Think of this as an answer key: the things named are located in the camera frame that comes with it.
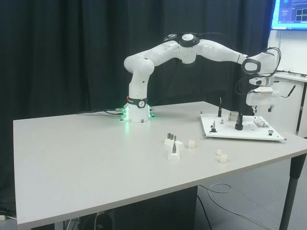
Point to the white large gear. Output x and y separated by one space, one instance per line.
223 158

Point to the white power strip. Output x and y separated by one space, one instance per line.
2 217

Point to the metal pointed peg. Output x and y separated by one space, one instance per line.
174 147

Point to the black curtain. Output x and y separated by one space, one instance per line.
60 60

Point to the black cabinet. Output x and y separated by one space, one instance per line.
144 210

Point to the white cabinet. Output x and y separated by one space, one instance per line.
295 107

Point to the white medium gear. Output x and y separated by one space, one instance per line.
192 143

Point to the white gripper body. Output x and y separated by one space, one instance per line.
262 98

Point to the black tall plug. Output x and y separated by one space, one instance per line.
239 123

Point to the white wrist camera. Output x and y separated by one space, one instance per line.
255 81

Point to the blue screen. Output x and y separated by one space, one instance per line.
290 14

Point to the black table leg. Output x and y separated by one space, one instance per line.
291 191

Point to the white small gear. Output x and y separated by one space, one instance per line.
218 151

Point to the white task board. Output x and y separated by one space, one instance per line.
227 131

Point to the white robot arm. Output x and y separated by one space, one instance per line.
139 79

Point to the white peg holder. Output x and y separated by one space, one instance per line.
178 143
173 157

